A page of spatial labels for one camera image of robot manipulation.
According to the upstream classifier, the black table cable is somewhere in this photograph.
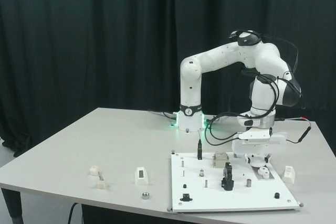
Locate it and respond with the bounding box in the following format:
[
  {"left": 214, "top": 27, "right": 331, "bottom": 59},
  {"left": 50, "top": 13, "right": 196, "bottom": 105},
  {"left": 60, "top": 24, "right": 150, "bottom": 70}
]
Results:
[{"left": 148, "top": 110, "right": 179, "bottom": 120}]

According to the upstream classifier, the black floor cable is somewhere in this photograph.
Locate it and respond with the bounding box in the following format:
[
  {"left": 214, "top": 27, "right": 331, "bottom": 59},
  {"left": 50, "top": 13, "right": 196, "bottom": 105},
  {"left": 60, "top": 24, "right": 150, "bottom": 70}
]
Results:
[{"left": 67, "top": 201, "right": 82, "bottom": 224}]

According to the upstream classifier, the white sloped holder with holes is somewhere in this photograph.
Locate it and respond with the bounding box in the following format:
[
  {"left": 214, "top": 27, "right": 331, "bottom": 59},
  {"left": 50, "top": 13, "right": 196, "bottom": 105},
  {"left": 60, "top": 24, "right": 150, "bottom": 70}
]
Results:
[{"left": 282, "top": 165, "right": 296, "bottom": 184}]

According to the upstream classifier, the black table leg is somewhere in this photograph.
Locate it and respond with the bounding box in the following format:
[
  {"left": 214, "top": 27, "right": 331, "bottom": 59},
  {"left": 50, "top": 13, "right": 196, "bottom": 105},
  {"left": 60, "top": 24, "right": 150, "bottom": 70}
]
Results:
[{"left": 1, "top": 187, "right": 22, "bottom": 224}]

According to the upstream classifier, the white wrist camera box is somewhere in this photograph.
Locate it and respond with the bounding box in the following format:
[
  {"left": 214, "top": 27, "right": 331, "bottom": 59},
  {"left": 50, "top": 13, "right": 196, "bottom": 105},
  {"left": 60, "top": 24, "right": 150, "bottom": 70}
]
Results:
[{"left": 237, "top": 117, "right": 261, "bottom": 128}]

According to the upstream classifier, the beige connector block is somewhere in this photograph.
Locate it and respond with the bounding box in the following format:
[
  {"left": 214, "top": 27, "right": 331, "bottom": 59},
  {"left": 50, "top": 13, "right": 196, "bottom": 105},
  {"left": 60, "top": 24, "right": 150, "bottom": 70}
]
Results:
[{"left": 212, "top": 152, "right": 229, "bottom": 169}]

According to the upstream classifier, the black D-SUB plug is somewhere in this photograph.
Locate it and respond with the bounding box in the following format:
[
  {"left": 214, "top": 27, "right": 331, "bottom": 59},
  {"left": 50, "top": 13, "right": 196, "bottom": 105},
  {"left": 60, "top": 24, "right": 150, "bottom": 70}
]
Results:
[{"left": 220, "top": 162, "right": 235, "bottom": 192}]

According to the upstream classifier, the white task board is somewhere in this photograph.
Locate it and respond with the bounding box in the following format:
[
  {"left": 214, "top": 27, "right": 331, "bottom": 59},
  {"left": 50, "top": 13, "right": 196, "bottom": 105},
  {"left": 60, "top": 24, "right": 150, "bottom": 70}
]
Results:
[{"left": 167, "top": 150, "right": 305, "bottom": 213}]

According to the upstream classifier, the silver flange ring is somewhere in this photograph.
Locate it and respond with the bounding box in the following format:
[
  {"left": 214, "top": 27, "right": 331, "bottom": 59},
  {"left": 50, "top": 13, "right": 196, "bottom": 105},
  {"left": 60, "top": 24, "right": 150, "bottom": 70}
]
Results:
[{"left": 258, "top": 115, "right": 276, "bottom": 130}]

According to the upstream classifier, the flat white mounting plate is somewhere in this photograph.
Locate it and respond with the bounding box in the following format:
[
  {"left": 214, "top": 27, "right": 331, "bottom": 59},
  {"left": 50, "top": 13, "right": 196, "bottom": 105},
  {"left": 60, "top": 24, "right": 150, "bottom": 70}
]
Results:
[{"left": 237, "top": 128, "right": 273, "bottom": 140}]

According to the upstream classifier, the black box beneath table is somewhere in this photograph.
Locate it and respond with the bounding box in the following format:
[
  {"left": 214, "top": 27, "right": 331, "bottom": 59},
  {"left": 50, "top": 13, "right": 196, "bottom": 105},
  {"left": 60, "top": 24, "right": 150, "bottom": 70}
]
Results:
[{"left": 81, "top": 204, "right": 173, "bottom": 224}]

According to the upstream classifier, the white wedge holder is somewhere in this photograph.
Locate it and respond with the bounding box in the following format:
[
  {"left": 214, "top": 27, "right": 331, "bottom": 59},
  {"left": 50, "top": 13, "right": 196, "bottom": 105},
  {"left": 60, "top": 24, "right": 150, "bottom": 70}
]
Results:
[{"left": 134, "top": 166, "right": 149, "bottom": 185}]

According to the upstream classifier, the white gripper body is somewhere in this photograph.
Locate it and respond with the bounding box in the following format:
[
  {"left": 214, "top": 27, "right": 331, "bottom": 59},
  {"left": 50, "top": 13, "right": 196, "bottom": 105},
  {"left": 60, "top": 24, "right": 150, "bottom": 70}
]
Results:
[{"left": 232, "top": 134, "right": 287, "bottom": 156}]

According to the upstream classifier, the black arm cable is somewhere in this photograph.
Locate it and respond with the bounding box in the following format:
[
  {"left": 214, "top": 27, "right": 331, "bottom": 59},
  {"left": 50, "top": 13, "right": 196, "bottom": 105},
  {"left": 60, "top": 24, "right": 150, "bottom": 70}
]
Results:
[{"left": 230, "top": 30, "right": 305, "bottom": 109}]

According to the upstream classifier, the black looped camera cable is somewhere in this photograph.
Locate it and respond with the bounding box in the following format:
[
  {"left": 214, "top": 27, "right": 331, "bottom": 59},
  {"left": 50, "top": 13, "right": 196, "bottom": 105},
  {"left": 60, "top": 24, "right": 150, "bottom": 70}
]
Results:
[{"left": 204, "top": 112, "right": 249, "bottom": 146}]

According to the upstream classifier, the black plug with thin cable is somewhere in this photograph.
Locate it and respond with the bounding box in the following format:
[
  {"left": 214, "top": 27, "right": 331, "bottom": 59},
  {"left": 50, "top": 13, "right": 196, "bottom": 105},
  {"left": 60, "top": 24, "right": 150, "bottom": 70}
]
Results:
[{"left": 196, "top": 132, "right": 204, "bottom": 161}]

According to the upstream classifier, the black curtain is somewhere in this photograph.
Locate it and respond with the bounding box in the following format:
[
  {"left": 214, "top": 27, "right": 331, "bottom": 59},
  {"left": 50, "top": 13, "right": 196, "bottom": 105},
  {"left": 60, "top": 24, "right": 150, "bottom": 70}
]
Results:
[{"left": 0, "top": 0, "right": 336, "bottom": 158}]

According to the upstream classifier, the white large gear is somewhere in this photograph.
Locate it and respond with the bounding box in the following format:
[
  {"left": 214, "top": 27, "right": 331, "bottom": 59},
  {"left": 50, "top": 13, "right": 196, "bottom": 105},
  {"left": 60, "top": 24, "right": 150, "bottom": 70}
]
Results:
[{"left": 249, "top": 156, "right": 267, "bottom": 168}]

